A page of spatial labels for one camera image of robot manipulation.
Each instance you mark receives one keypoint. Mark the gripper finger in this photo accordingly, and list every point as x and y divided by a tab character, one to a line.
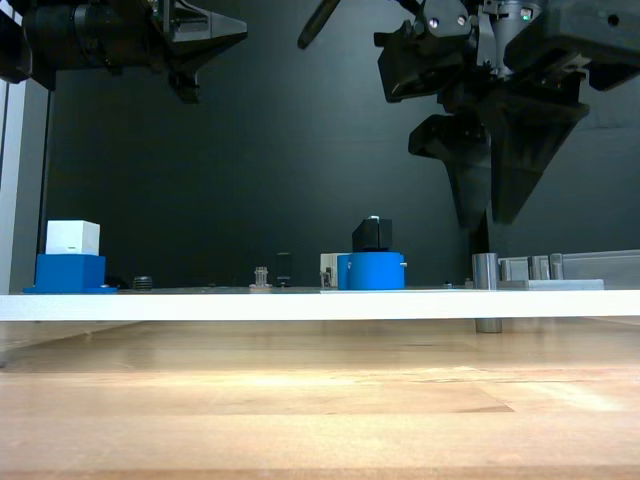
472	195
200	50
525	150
200	22

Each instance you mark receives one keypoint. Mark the large steel cylinder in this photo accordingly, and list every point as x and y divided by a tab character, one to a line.
485	270

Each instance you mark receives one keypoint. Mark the small steel cylinder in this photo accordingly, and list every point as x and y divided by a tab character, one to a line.
538	267
556	266

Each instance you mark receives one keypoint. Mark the black block plug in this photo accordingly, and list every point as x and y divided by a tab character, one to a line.
371	234

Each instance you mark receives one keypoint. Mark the blue round holder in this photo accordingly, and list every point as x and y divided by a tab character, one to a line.
375	271

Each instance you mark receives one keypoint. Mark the grey metal plate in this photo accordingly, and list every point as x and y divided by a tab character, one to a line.
565	284

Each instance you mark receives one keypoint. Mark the clear plastic tub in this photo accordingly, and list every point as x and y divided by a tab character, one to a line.
600	265

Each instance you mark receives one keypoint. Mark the white connector housing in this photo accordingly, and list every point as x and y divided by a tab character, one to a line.
329	267

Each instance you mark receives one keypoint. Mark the white cube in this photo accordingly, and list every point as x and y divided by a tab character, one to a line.
72	237

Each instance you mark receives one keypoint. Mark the black ribbed knob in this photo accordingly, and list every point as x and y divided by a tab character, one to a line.
143	283

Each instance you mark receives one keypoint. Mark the blue square holder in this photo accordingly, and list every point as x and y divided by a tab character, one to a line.
70	272

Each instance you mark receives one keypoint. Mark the white board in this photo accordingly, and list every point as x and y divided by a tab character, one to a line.
250	305

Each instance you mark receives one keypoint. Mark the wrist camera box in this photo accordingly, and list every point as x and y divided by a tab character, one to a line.
415	65

